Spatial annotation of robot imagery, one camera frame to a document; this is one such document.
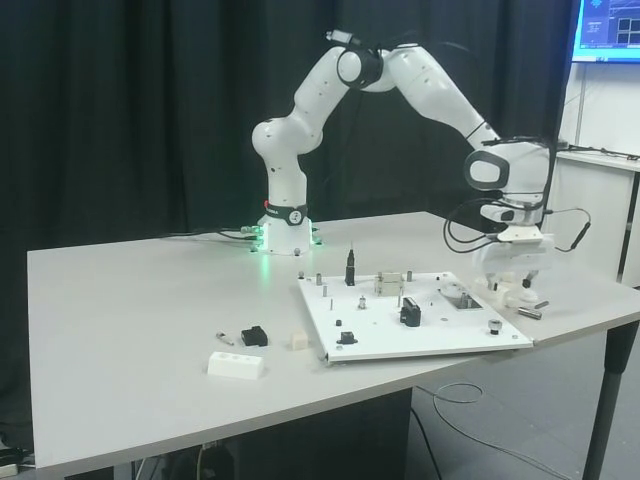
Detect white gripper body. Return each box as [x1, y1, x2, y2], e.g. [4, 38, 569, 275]
[471, 233, 557, 285]

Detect white peg holder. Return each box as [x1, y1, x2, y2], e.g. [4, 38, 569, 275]
[488, 283, 521, 308]

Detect white cabinet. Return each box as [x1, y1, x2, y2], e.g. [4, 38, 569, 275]
[553, 146, 640, 290]

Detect white task board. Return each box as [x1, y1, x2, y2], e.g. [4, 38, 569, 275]
[297, 271, 535, 364]

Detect black USB plug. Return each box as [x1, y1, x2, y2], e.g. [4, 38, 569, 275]
[343, 241, 358, 288]

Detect black table leg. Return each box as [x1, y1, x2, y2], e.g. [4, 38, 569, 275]
[582, 324, 634, 480]

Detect dark box under table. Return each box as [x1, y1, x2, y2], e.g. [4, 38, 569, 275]
[133, 388, 417, 480]

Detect black D-SUB plug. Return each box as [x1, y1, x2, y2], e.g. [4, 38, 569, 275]
[240, 325, 271, 348]

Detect blue screen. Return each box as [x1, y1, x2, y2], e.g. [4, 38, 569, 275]
[571, 0, 640, 65]

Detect white peg holder three holes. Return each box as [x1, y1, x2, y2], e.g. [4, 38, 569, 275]
[206, 350, 267, 383]

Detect black curtain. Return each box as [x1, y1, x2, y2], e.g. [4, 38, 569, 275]
[0, 0, 576, 454]

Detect black looped gripper cable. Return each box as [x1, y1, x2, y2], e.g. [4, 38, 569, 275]
[442, 197, 504, 253]

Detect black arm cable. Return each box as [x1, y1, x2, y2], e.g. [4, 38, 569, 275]
[540, 135, 558, 214]

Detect grey floor cable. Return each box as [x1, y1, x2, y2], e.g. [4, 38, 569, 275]
[431, 382, 599, 480]

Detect base cables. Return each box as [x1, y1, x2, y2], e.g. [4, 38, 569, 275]
[167, 225, 262, 245]

